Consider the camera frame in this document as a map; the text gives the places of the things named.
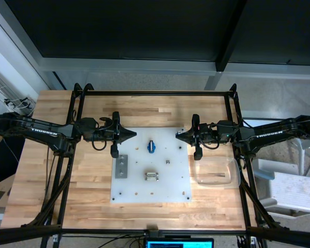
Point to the brown cardboard box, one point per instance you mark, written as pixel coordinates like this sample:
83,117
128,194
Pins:
2,186

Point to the grey metal plate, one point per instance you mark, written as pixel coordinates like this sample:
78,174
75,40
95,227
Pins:
118,171

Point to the black metal frame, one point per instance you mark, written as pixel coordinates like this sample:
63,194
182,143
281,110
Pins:
155,93

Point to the small black camera mount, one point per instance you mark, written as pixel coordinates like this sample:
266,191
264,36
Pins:
153,230

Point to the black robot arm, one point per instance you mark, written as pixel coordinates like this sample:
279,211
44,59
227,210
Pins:
41,130
268,134

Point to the grey HAN10-E connector insert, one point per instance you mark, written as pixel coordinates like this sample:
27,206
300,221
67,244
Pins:
151,176

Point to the clear plastic tub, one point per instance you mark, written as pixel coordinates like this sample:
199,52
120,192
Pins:
214,175

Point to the white plastic step stool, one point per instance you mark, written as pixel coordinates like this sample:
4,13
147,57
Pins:
292,188

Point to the large blue connector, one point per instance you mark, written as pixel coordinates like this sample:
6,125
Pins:
151,147

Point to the white mounting board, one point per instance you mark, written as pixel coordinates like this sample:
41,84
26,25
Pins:
139,178

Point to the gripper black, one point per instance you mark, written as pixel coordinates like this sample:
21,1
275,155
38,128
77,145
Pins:
204,135
115,134

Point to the blue-edged laptop screen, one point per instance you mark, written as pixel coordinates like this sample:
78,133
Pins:
178,244

